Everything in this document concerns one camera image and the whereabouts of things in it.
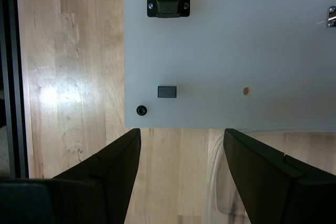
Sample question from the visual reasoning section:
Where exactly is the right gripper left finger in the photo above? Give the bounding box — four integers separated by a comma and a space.
0, 127, 142, 224

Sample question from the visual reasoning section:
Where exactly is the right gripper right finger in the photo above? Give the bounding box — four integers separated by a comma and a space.
223, 128, 336, 224

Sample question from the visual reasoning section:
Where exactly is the clear plastic container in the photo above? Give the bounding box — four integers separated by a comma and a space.
203, 129, 336, 224

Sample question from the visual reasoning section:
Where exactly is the small dark grey block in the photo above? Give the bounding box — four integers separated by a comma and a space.
157, 85, 177, 99

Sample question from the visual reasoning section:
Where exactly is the white task board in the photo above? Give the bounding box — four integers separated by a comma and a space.
123, 0, 336, 129

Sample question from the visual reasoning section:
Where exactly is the black frame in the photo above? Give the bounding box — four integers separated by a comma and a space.
0, 0, 29, 179

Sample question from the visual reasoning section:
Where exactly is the steel bracket fitting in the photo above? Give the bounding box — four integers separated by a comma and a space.
326, 5, 336, 28

